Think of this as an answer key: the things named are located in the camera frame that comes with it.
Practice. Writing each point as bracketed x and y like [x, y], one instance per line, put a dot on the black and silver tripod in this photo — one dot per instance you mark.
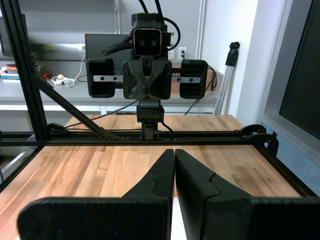
[232, 56]

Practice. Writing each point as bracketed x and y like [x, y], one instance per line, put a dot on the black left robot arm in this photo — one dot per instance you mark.
[150, 112]

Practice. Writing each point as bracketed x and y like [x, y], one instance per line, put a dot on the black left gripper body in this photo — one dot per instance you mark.
[100, 87]

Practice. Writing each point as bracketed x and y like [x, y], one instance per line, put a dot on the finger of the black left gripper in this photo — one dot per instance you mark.
[133, 82]
[161, 82]

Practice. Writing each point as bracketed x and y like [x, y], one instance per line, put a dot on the black metal rig frame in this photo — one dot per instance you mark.
[25, 75]

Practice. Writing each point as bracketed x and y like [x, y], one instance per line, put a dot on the small orange object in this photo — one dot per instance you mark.
[45, 75]

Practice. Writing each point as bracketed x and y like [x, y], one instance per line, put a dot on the small beige ball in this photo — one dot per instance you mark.
[60, 76]

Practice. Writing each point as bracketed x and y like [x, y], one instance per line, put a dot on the grey metal partition frame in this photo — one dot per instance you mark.
[270, 75]

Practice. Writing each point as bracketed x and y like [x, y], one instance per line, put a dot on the white office desk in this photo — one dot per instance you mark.
[62, 92]

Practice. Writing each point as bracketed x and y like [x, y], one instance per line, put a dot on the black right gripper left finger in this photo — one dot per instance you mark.
[100, 220]

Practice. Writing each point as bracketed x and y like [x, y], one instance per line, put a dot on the white plastic board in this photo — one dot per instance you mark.
[178, 225]

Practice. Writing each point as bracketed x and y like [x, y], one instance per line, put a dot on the white wall outlet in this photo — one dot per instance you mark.
[182, 53]
[171, 53]

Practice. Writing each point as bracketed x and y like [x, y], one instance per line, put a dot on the black computer monitor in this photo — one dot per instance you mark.
[95, 47]

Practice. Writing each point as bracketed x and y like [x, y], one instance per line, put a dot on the stack of books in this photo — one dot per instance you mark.
[10, 75]

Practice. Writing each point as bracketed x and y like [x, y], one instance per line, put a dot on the white wall rail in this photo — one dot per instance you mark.
[116, 15]
[203, 25]

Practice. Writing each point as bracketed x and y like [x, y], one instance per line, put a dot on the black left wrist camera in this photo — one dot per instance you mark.
[147, 42]

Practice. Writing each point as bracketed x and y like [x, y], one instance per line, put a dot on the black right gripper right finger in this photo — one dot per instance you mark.
[250, 220]

